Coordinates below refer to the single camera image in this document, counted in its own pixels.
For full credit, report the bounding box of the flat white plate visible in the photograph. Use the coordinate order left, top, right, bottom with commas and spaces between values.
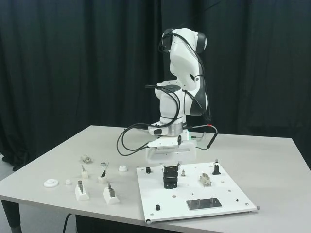
148, 136, 181, 148

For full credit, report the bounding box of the white large gear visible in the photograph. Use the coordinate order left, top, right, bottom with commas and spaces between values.
43, 178, 59, 188

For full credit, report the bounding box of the black curtain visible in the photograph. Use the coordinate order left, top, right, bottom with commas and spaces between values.
0, 0, 311, 172

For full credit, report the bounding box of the white round peg holder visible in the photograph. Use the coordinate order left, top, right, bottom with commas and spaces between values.
74, 186, 89, 202

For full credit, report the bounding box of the silver wrist ring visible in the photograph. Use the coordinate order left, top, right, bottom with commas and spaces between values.
167, 124, 184, 136

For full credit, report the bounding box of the white task board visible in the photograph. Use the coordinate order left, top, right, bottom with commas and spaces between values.
136, 159, 260, 223

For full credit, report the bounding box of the black floor cable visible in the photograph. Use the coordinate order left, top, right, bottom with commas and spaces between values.
63, 213, 74, 233

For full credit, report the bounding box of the black looping cable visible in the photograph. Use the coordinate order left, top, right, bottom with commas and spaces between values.
117, 123, 158, 157
122, 127, 156, 150

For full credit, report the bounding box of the white square peg holder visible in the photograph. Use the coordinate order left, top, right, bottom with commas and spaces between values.
102, 188, 121, 205

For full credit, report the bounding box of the black table leg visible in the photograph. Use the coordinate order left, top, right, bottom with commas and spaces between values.
1, 200, 19, 233

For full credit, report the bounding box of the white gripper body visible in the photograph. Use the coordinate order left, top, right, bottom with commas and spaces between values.
145, 140, 197, 163

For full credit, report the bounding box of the small white box dark window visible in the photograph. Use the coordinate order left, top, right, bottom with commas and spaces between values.
148, 126, 169, 137

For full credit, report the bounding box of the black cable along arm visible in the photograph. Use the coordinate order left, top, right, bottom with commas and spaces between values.
157, 30, 213, 122

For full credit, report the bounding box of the black D-SUB plug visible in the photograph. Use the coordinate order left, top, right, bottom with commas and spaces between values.
163, 166, 179, 181

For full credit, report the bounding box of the black box under table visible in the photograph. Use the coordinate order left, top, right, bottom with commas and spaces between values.
75, 213, 156, 233

